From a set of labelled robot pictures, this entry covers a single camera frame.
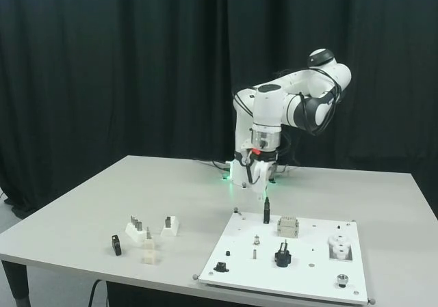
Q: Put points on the white small gear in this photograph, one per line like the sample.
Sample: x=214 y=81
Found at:
x=343 y=256

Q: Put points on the black D-SUB plug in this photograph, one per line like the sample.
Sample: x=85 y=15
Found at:
x=116 y=244

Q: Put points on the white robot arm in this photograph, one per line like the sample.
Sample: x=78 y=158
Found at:
x=267 y=108

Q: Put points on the thick metal round peg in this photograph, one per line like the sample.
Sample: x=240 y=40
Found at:
x=140 y=225

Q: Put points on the large metal square peg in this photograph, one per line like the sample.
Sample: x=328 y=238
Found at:
x=168 y=222

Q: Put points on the dark table leg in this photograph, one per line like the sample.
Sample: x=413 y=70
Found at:
x=15 y=283

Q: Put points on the black box under table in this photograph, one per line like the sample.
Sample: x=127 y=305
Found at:
x=154 y=295

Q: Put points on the beige rectangular connector block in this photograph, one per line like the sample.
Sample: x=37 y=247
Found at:
x=286 y=227

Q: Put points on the white three-hole peg holder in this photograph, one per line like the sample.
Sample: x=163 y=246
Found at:
x=134 y=234

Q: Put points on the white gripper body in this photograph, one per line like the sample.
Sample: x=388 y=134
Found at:
x=263 y=173

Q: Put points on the white stepped peg holder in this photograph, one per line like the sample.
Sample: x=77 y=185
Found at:
x=170 y=231

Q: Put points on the white medium gear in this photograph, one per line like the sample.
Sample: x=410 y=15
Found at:
x=341 y=249

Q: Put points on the black curtain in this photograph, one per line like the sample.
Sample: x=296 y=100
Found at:
x=102 y=64

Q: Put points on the white task board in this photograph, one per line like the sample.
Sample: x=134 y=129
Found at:
x=273 y=276

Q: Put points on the metal bolt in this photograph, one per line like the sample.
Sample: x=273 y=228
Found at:
x=341 y=279

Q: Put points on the small white peg holder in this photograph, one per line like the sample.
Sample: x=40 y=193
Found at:
x=149 y=245

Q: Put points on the black waterproof plug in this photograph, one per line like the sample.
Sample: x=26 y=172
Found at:
x=282 y=256

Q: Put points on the small metal square peg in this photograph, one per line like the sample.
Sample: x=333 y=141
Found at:
x=148 y=234

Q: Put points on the empty white holder block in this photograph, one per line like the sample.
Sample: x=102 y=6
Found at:
x=151 y=256

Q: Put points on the black USB plug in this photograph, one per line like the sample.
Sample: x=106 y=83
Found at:
x=266 y=213

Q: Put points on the white large gear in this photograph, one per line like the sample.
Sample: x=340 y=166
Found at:
x=337 y=240

